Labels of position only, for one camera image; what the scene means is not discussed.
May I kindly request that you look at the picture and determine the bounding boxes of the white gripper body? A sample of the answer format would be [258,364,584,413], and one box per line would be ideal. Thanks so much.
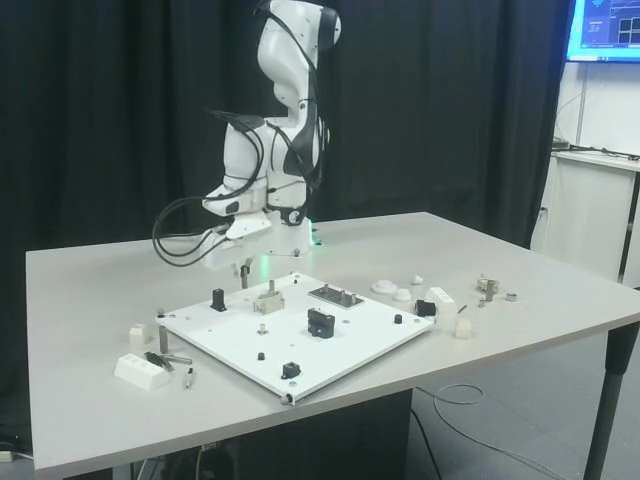
[201,230,274,272]

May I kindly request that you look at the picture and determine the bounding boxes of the white peg holder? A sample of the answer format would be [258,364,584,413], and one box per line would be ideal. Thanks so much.
[424,285,457,307]

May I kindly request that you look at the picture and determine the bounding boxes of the white task board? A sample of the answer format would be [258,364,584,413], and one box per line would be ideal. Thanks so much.
[154,272,435,405]

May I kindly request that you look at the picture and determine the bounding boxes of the white plug holder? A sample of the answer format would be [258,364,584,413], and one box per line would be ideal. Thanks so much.
[114,353,171,391]

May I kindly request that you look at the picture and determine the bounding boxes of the black curtain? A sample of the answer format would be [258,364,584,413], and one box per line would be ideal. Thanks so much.
[0,0,564,451]

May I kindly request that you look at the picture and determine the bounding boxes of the white cabinet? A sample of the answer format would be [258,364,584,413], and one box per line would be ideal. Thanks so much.
[529,148,640,290]

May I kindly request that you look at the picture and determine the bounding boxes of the black table leg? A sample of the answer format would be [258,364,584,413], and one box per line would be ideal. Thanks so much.
[582,327,635,480]

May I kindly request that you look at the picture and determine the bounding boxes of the blue screen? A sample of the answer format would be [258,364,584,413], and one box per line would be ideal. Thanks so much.
[565,0,640,65]

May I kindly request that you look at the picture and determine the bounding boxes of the black looping cable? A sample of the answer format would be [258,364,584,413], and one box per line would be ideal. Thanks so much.
[151,195,237,267]

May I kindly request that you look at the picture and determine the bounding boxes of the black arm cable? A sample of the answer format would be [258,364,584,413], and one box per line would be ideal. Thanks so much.
[252,0,327,214]

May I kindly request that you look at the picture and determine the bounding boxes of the grey floor cable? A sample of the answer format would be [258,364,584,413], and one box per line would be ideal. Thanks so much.
[412,382,596,464]

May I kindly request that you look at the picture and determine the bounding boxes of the black cable on cabinet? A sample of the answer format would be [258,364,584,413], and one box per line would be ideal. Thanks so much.
[550,141,640,162]

